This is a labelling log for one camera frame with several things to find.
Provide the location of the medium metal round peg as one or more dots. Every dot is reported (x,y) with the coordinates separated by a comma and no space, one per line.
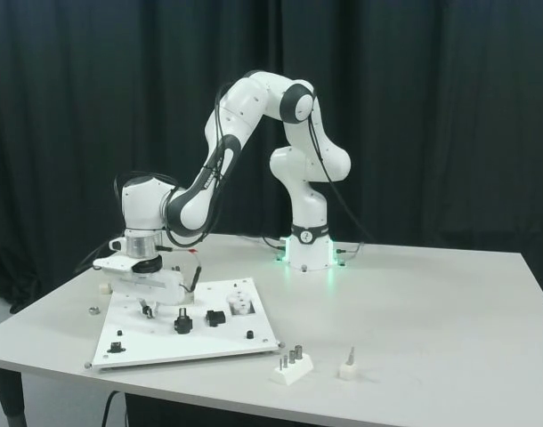
(293,356)

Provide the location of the black under-table box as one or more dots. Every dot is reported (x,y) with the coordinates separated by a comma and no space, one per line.
(187,413)

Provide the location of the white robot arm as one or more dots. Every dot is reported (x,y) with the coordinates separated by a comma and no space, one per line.
(298,187)

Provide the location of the metal bolt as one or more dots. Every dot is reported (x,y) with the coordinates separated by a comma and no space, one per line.
(350,356)

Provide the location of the dark grey table leg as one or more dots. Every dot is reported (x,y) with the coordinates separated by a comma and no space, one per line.
(4,396)

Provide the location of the white wedge peg holder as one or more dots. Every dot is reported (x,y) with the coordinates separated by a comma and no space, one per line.
(294,371)

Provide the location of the black boxy plug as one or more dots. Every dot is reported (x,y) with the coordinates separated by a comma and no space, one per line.
(215,318)

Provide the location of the black D-SUB plug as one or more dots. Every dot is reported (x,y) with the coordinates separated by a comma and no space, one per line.
(182,324)

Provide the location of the small white bolt holder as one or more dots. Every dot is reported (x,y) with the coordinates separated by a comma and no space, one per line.
(347,372)

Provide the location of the metal nut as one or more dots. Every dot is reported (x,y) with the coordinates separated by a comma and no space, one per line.
(92,309)

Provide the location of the white block peg holder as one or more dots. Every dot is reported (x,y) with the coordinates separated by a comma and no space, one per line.
(190,298)

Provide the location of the white task board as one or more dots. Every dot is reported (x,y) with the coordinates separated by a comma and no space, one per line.
(164,347)

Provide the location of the flat white mounting plate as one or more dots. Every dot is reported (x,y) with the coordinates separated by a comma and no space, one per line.
(113,263)

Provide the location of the black curtain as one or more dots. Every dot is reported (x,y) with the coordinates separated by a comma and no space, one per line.
(75,89)

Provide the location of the small white empty holder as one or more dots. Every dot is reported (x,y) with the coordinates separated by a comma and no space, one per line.
(103,288)

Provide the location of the large metal round peg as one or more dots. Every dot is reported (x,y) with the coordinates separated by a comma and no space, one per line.
(300,352)

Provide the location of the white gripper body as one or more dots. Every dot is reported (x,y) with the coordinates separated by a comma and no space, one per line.
(156,288)

